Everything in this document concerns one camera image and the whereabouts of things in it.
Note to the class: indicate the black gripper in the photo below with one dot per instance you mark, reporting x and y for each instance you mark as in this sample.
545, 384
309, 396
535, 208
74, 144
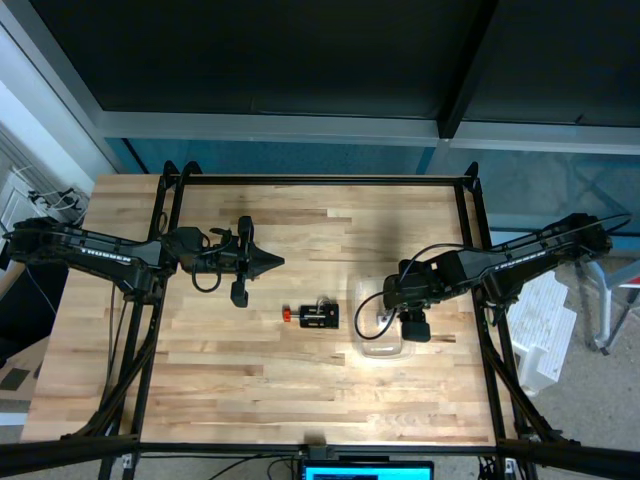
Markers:
240, 295
415, 331

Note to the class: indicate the clear plastic tub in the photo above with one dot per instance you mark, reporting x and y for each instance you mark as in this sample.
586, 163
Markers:
380, 350

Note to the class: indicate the black vise with red knob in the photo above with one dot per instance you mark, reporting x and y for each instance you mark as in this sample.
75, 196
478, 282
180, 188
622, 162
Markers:
320, 320

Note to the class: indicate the white plastic step stool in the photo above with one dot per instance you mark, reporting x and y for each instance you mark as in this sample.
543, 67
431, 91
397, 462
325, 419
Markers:
542, 325

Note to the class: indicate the blue laptop screen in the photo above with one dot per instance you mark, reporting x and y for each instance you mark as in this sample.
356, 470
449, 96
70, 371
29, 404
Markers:
365, 472

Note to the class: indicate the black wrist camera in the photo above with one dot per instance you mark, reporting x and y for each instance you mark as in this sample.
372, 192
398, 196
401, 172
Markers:
392, 290

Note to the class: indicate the small black camera block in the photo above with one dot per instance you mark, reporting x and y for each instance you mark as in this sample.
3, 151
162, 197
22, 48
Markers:
317, 450

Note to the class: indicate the grey metal chair frame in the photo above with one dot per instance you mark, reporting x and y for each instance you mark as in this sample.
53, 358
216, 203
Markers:
603, 315

